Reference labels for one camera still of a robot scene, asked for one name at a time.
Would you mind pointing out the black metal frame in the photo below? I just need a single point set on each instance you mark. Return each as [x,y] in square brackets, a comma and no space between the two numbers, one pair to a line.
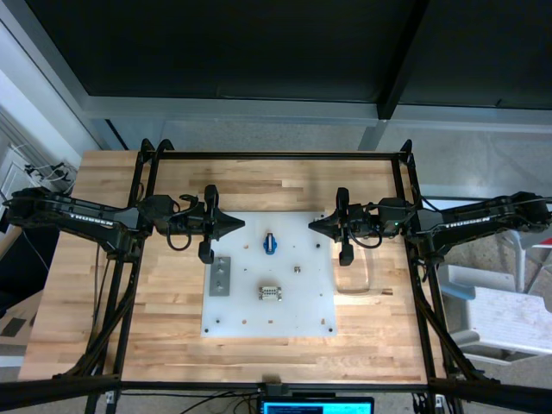
[276,156]

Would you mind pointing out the grey window frame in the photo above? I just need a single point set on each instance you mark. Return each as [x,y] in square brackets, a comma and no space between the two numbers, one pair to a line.
[215,105]

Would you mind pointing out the white step stool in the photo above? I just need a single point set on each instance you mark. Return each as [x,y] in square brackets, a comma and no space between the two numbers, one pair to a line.
[504,315]

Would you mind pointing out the white board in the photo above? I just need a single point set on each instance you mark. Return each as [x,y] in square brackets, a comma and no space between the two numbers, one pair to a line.
[293,302]

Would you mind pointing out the blue connector with white insert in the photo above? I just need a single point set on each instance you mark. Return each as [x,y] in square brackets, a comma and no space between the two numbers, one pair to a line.
[269,244]

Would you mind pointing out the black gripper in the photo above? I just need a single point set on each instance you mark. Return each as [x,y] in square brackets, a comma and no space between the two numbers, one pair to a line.
[210,224]
[345,224]

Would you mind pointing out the small black camera box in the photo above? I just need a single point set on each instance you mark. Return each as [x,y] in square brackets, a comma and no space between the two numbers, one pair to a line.
[271,386]

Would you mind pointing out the screen with blue edge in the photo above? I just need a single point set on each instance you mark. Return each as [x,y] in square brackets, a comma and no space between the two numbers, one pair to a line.
[315,407]

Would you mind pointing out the beige HAN10-E connector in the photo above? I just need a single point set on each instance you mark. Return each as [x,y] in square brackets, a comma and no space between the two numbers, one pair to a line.
[270,294]

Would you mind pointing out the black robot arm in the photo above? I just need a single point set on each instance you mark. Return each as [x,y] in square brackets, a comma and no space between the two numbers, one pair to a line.
[86,215]
[470,222]

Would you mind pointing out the clear plastic tub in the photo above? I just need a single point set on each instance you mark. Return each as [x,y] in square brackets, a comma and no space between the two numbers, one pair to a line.
[353,280]

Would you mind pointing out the grey metal plate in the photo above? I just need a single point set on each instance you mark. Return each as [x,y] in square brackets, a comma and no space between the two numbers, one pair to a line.
[226,290]

